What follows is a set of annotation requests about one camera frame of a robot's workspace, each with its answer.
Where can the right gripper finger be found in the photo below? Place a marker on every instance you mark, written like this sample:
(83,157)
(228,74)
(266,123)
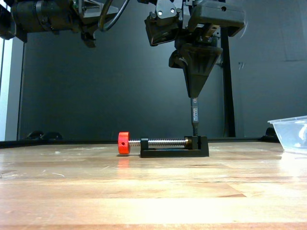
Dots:
(199,69)
(176,61)

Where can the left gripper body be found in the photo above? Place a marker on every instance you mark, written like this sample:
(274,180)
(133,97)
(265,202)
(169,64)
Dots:
(40,16)

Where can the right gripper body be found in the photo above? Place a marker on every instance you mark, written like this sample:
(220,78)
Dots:
(216,16)

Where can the clear plastic container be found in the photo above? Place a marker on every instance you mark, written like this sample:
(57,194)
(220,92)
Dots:
(287,134)

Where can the black clamp with red knob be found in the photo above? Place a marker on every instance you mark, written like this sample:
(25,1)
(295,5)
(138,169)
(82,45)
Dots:
(172,153)

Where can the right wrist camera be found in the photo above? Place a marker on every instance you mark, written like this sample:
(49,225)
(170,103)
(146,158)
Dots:
(160,31)

